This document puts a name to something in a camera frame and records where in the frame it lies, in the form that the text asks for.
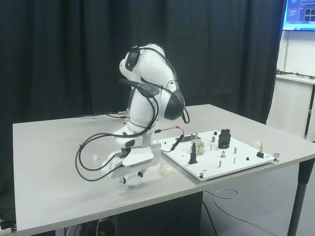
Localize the black base cable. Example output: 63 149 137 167
80 111 130 122

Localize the white power strip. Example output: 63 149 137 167
0 220 14 234

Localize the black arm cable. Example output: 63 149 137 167
118 45 190 124

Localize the black table leg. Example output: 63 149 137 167
287 161 311 236

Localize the white cabinet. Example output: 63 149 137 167
267 29 315 143

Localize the black D-SUB plug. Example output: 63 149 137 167
218 128 232 149

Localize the thin black rod red tag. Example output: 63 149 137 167
155 125 185 152

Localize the grey floor cable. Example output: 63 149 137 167
203 188 296 236

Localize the black curtain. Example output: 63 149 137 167
0 0 287 222

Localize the blue screen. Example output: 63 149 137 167
282 0 315 31

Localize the white task board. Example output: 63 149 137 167
157 127 281 184

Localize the black cable on cabinet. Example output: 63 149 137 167
275 70 315 80

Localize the black tall USB plug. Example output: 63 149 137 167
188 144 199 165

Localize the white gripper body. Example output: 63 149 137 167
106 159 151 180

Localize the black looped gripper cable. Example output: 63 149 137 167
75 93 158 179

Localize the small white cube holder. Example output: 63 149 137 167
161 165 175 176

